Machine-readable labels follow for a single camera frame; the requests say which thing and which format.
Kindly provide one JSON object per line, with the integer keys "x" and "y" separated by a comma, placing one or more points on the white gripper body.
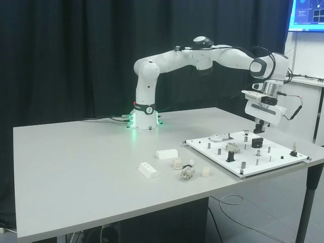
{"x": 265, "y": 111}

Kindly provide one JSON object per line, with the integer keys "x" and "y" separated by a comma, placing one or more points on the black D-SUB plug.
{"x": 260, "y": 128}

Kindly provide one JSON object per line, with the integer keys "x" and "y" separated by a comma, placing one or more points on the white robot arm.
{"x": 146, "y": 83}

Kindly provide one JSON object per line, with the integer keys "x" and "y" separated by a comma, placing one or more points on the white task board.
{"x": 253, "y": 162}

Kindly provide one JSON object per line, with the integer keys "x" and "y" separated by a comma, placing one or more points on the white large gear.
{"x": 216, "y": 139}

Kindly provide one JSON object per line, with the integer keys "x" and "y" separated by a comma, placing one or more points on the white cabinet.
{"x": 307, "y": 108}

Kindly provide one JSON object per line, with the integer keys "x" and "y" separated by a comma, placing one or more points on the small white plug holder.
{"x": 176, "y": 162}
{"x": 206, "y": 171}

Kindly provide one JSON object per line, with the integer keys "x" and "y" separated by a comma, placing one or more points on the black table leg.
{"x": 309, "y": 197}

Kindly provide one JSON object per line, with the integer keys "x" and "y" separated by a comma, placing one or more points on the white holder with holes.
{"x": 167, "y": 153}
{"x": 148, "y": 170}

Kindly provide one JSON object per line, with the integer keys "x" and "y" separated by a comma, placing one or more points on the blue screen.
{"x": 307, "y": 15}

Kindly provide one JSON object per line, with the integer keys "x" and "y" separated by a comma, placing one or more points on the black curtain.
{"x": 76, "y": 50}

